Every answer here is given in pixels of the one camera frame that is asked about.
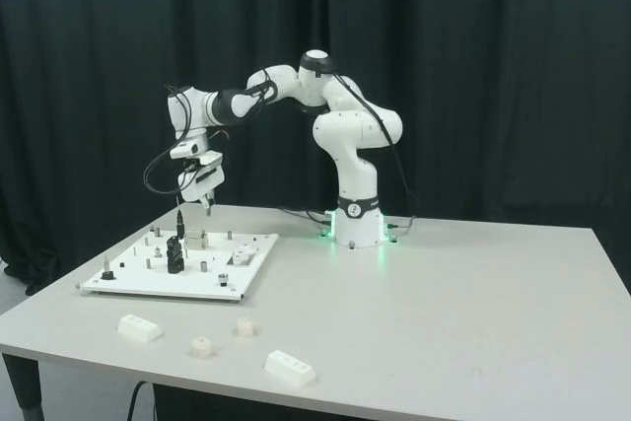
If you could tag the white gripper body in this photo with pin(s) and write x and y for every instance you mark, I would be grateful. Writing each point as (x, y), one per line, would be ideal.
(194, 191)

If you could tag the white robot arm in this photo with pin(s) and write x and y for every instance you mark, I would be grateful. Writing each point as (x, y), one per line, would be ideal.
(352, 145)

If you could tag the white round-hole peg holder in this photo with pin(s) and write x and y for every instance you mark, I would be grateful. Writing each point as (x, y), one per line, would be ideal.
(139, 329)

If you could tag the white square-hole peg holder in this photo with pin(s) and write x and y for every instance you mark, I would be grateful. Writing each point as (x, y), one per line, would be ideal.
(290, 368)

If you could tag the white flat mounting plate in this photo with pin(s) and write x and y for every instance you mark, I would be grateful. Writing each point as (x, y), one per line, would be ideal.
(209, 160)

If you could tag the grey connector block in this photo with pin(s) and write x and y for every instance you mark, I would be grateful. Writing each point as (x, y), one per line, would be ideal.
(195, 238)

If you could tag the white gear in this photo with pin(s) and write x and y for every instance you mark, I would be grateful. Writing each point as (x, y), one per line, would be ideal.
(240, 259)

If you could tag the metal knurled bolt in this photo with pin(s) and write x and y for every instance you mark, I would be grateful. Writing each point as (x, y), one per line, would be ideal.
(224, 279)

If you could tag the white task board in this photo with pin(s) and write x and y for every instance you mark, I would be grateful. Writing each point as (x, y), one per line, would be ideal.
(197, 288)

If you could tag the black metal-tipped plug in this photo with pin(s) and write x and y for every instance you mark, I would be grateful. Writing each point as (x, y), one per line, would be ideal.
(107, 270)

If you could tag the small white plug holder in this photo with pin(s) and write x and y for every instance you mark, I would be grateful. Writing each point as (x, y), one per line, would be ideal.
(244, 328)
(202, 347)

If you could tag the dark grey table leg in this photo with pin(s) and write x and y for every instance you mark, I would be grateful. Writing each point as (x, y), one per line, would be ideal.
(22, 386)

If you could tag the black curtain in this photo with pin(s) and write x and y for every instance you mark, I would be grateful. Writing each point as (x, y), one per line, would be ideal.
(493, 46)

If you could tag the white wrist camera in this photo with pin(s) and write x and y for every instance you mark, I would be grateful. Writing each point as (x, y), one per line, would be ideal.
(185, 151)

